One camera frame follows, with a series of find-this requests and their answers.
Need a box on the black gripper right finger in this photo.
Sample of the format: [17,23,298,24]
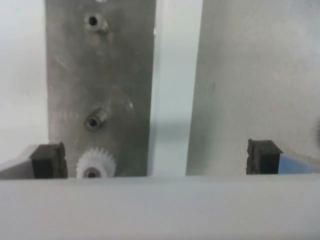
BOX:
[245,138,320,176]

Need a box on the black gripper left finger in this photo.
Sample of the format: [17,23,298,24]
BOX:
[0,141,69,180]

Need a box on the white small gear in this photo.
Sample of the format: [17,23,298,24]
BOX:
[75,146,118,179]

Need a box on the white task board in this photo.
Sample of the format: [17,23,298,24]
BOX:
[0,0,203,180]

